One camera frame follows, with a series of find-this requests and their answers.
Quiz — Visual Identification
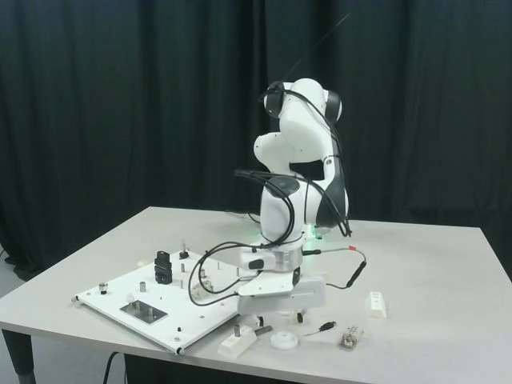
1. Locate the white large gear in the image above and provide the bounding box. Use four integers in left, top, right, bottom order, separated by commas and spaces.
270, 331, 299, 351

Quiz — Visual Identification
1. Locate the black USB plug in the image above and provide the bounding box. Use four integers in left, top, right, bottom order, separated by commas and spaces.
302, 321, 337, 338

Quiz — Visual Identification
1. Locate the grey table leg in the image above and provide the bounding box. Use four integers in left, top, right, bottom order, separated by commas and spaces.
0, 328, 32, 384

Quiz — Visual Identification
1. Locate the black curtain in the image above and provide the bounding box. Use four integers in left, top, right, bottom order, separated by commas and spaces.
0, 0, 512, 266

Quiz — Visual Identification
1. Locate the black D-SUB plug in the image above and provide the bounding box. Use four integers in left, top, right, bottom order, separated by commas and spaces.
154, 250, 174, 286

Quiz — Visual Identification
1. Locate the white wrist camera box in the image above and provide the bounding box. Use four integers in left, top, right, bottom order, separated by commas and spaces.
239, 250, 278, 278

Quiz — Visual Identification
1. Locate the thin black rod on wire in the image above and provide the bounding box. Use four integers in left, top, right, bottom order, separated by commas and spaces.
302, 244, 370, 290

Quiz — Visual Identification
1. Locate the black floor cable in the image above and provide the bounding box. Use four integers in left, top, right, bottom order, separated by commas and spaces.
104, 350, 126, 384

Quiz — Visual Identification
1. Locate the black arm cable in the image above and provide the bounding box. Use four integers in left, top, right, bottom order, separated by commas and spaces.
234, 168, 321, 246
258, 88, 354, 238

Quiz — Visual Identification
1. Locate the white peg holder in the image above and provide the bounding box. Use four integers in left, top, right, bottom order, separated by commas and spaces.
217, 326, 259, 357

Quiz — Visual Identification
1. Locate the white task board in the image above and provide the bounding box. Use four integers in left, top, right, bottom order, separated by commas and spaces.
71, 250, 242, 356

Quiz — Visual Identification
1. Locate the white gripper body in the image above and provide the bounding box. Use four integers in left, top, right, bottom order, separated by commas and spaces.
236, 274, 330, 318

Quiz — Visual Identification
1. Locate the white holder with holes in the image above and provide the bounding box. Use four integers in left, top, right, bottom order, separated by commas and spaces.
366, 291, 389, 320

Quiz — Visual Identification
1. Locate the clear Ethernet plug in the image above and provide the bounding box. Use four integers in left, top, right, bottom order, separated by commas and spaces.
191, 279, 215, 302

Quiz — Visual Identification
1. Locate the beige metal plug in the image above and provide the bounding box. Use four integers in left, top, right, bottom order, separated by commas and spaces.
339, 326, 359, 351

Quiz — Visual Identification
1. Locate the black camera cable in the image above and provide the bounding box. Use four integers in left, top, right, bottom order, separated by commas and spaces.
189, 241, 263, 306

